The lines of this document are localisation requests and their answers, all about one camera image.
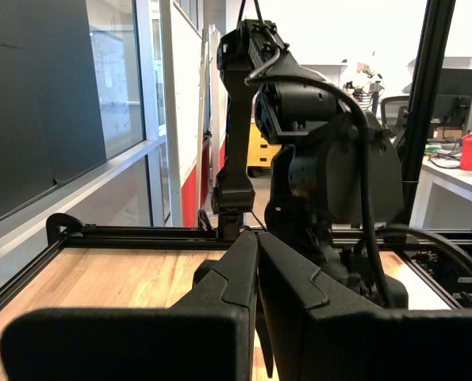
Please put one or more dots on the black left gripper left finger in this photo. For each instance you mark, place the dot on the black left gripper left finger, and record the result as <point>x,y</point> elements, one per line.
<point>140,345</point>

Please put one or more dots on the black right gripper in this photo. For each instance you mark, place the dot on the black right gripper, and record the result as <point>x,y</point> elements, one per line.
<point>346,270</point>

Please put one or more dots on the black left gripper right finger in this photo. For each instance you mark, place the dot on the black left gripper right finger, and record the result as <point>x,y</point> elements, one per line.
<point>378,349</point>

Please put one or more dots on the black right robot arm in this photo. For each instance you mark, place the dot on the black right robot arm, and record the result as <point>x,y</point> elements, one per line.
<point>235,119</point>

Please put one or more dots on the white desk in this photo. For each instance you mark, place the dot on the white desk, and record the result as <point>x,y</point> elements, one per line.
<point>450,186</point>

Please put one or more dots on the yellow cabinet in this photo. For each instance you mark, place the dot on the yellow cabinet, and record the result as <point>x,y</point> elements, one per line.
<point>261,147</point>

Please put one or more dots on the white partition red base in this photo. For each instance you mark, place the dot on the white partition red base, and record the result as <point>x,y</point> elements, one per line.
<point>188,198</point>

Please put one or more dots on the black office chair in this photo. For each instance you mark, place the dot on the black office chair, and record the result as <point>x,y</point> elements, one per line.
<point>392,115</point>

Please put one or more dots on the white lattice stand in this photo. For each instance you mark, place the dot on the white lattice stand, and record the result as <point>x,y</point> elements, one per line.
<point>362,85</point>

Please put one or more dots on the black monitor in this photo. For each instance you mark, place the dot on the black monitor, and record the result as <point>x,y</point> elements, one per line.
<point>453,87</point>

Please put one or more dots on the black metal frame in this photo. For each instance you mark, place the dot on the black metal frame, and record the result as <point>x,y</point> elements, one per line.
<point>140,234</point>

